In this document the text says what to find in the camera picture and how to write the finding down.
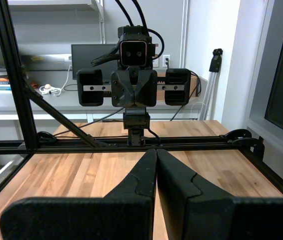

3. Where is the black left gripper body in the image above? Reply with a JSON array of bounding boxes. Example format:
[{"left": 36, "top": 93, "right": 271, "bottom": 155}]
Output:
[{"left": 76, "top": 67, "right": 192, "bottom": 107}]

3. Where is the black arm base cable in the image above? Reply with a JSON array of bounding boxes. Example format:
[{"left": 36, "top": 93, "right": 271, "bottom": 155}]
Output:
[{"left": 143, "top": 128, "right": 161, "bottom": 146}]

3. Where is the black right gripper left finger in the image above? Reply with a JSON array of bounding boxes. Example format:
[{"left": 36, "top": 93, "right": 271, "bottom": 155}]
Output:
[{"left": 0, "top": 148, "right": 157, "bottom": 240}]

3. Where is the black curved frame bracket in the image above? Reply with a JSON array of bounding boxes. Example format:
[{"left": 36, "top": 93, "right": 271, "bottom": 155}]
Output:
[
  {"left": 232, "top": 136, "right": 265, "bottom": 162},
  {"left": 36, "top": 130, "right": 57, "bottom": 142},
  {"left": 220, "top": 128, "right": 253, "bottom": 144}
]

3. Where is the black braided cable bundle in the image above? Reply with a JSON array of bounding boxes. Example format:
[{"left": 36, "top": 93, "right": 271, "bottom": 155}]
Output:
[{"left": 90, "top": 48, "right": 120, "bottom": 67}]

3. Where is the black aluminium frame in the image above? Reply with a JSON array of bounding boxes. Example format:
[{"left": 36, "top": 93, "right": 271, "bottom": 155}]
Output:
[{"left": 0, "top": 0, "right": 283, "bottom": 213}]

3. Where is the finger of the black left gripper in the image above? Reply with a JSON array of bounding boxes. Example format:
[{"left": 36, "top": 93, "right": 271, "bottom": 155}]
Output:
[
  {"left": 133, "top": 70, "right": 158, "bottom": 108},
  {"left": 110, "top": 70, "right": 135, "bottom": 108}
]

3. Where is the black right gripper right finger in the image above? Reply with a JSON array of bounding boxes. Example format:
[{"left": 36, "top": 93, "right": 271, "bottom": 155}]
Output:
[{"left": 156, "top": 149, "right": 283, "bottom": 240}]

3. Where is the stack of books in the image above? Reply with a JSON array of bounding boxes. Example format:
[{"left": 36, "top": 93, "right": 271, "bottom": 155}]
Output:
[{"left": 0, "top": 77, "right": 12, "bottom": 92}]

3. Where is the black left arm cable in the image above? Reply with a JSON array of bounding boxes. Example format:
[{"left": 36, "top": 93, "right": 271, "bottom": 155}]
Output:
[
  {"left": 131, "top": 0, "right": 149, "bottom": 32},
  {"left": 114, "top": 0, "right": 134, "bottom": 27}
]

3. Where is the grey desk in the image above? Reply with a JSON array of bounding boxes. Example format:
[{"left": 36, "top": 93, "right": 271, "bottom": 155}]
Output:
[{"left": 0, "top": 86, "right": 209, "bottom": 123}]

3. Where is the silver tripod with black head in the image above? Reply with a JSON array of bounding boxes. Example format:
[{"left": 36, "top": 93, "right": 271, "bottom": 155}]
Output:
[{"left": 199, "top": 48, "right": 224, "bottom": 121}]

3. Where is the white wall shelf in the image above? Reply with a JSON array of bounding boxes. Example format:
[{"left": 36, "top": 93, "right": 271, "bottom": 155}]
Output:
[{"left": 6, "top": 0, "right": 106, "bottom": 45}]

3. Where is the black looped camera cable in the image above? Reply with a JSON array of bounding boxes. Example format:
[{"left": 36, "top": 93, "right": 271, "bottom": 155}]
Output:
[{"left": 147, "top": 28, "right": 165, "bottom": 60}]

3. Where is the white coiled cable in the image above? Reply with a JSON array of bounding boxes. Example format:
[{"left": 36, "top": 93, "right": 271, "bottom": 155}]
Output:
[{"left": 39, "top": 64, "right": 73, "bottom": 97}]

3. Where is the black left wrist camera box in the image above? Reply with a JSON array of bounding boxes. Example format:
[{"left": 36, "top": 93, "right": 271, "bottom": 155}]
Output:
[{"left": 119, "top": 39, "right": 149, "bottom": 68}]

